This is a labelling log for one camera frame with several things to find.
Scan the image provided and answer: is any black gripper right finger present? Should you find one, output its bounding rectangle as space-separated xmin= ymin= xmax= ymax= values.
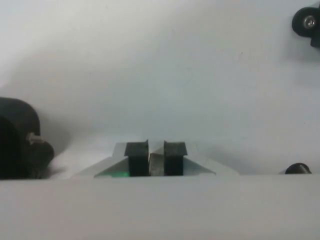
xmin=163 ymin=139 xmax=241 ymax=177

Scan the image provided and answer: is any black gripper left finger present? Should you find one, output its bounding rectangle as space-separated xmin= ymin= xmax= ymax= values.
xmin=73 ymin=139 xmax=150 ymax=178

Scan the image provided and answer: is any white task board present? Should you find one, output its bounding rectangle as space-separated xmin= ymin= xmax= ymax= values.
xmin=0 ymin=0 xmax=320 ymax=180

